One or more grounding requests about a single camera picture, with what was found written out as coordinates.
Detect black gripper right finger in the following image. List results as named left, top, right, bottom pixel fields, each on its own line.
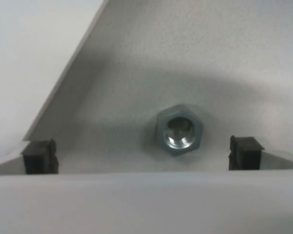
left=228, top=135, right=293, bottom=171

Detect white task board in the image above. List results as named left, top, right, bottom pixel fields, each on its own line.
left=0, top=0, right=106, bottom=169

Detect metal hex nut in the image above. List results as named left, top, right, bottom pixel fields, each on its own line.
left=155, top=104, right=205, bottom=158

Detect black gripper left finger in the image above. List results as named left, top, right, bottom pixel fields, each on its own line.
left=0, top=138, right=60, bottom=175

